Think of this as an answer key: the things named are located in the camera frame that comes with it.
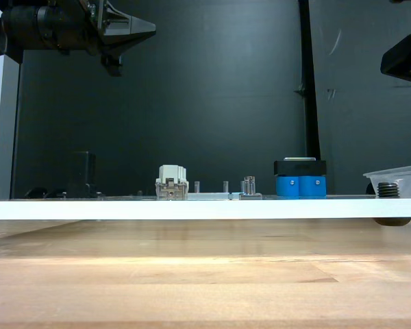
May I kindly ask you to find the black upright wall post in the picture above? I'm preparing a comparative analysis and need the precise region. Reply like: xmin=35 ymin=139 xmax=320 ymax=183
xmin=296 ymin=0 xmax=322 ymax=159

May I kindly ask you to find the black clamp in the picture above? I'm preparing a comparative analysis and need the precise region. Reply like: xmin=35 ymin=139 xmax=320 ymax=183
xmin=67 ymin=149 xmax=99 ymax=198

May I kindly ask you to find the clear acrylic block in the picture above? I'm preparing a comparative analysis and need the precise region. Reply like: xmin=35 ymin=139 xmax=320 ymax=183
xmin=187 ymin=180 xmax=242 ymax=201

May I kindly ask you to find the black rubber board foot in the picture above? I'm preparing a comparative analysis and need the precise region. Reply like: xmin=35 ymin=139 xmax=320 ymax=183
xmin=373 ymin=217 xmax=411 ymax=227

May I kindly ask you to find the black metal frame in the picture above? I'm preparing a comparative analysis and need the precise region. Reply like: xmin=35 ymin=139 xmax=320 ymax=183
xmin=24 ymin=183 xmax=377 ymax=199

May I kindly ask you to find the silver round threaded connector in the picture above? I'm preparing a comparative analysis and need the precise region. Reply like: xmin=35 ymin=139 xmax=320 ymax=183
xmin=240 ymin=175 xmax=263 ymax=202

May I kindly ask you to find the beige rectangular connector housing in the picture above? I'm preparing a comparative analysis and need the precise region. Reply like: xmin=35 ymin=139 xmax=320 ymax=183
xmin=155 ymin=164 xmax=189 ymax=200

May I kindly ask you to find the clear plastic tub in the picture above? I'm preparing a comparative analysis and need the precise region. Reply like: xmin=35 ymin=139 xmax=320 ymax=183
xmin=362 ymin=163 xmax=411 ymax=199

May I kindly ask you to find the black round knob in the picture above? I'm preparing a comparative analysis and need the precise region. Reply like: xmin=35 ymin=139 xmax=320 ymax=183
xmin=377 ymin=182 xmax=401 ymax=199

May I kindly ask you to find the white task board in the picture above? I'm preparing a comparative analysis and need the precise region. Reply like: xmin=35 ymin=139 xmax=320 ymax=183
xmin=0 ymin=195 xmax=411 ymax=221

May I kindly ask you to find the blue and black socket mount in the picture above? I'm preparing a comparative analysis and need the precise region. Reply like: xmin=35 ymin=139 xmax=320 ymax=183
xmin=273 ymin=157 xmax=328 ymax=199

